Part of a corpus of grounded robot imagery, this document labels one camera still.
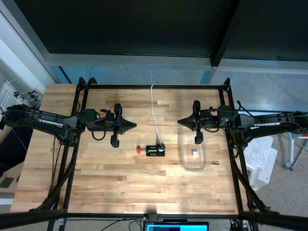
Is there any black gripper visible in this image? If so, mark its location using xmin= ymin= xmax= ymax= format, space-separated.
xmin=177 ymin=100 xmax=219 ymax=145
xmin=92 ymin=103 xmax=137 ymax=148

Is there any black vise red knob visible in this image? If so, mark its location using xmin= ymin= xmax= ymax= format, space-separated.
xmin=136 ymin=144 xmax=166 ymax=157

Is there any clear plastic tub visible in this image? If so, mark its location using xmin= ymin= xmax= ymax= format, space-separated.
xmin=178 ymin=133 xmax=209 ymax=173

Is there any white foam packing block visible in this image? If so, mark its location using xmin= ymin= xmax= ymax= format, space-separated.
xmin=243 ymin=136 xmax=279 ymax=192

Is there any blue laptop screen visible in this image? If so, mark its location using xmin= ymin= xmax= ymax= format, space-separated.
xmin=143 ymin=221 xmax=209 ymax=231

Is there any grey metal stand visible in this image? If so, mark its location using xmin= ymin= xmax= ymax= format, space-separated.
xmin=276 ymin=131 xmax=308 ymax=171

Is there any brown cardboard box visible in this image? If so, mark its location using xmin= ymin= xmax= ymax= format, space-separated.
xmin=0 ymin=161 xmax=25 ymax=200

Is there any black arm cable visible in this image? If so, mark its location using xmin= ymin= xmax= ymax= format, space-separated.
xmin=199 ymin=100 xmax=256 ymax=133
xmin=91 ymin=108 xmax=115 ymax=141

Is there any white power cable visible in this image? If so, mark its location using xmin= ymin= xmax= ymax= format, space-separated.
xmin=150 ymin=83 xmax=162 ymax=145

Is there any black metal frame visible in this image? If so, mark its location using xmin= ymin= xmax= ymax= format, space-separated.
xmin=0 ymin=77 xmax=308 ymax=231

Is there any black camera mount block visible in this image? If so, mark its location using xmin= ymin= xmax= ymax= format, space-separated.
xmin=146 ymin=209 xmax=161 ymax=221

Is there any black white cable bundle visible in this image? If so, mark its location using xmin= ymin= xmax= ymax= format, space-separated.
xmin=12 ymin=89 xmax=40 ymax=103

